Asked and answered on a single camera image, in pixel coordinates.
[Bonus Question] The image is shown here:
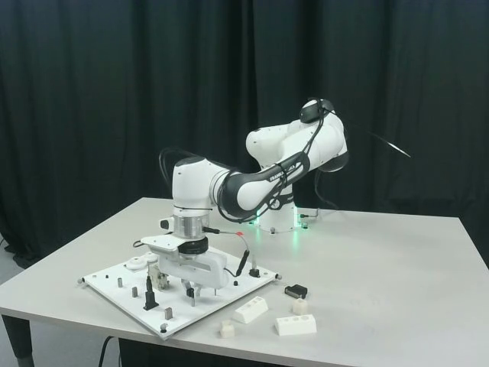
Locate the white task board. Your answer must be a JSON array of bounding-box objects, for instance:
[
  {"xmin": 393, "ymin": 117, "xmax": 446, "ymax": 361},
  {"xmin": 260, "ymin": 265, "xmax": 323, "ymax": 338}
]
[{"xmin": 77, "ymin": 248, "xmax": 283, "ymax": 338}]

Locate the black table leg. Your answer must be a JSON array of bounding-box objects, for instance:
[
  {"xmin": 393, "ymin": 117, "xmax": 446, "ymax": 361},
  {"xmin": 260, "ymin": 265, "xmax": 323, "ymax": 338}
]
[{"xmin": 0, "ymin": 315, "xmax": 31, "ymax": 367}]

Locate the thin black rod on wire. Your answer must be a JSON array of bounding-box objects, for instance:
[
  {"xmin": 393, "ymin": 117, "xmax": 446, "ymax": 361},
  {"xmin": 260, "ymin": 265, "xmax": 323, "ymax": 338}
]
[{"xmin": 206, "ymin": 226, "xmax": 252, "ymax": 277}]

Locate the long white peg holder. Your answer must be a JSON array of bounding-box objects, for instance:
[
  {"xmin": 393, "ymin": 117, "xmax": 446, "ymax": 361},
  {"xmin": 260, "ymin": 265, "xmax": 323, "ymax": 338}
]
[{"xmin": 233, "ymin": 296, "xmax": 268, "ymax": 324}]

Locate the black D-SUB plug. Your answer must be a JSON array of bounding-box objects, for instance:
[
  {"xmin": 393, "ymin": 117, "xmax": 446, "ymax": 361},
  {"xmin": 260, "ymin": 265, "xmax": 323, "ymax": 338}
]
[{"xmin": 283, "ymin": 283, "xmax": 311, "ymax": 301}]

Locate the black USB plug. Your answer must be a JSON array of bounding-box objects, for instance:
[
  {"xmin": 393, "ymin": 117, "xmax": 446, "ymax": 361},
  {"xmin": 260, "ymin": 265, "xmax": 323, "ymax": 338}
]
[{"xmin": 143, "ymin": 275, "xmax": 160, "ymax": 311}]

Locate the wide white peg holder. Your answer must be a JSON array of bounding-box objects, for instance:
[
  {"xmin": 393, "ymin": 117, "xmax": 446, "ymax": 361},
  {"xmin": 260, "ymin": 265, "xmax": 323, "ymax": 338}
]
[{"xmin": 274, "ymin": 313, "xmax": 318, "ymax": 337}]

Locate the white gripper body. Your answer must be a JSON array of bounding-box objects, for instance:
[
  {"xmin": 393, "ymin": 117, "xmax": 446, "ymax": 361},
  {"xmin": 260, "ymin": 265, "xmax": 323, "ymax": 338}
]
[{"xmin": 157, "ymin": 248, "xmax": 230, "ymax": 290}]

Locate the black curtain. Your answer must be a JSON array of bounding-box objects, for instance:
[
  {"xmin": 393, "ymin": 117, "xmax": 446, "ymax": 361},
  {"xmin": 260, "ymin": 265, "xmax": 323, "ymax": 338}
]
[{"xmin": 0, "ymin": 0, "xmax": 489, "ymax": 261}]

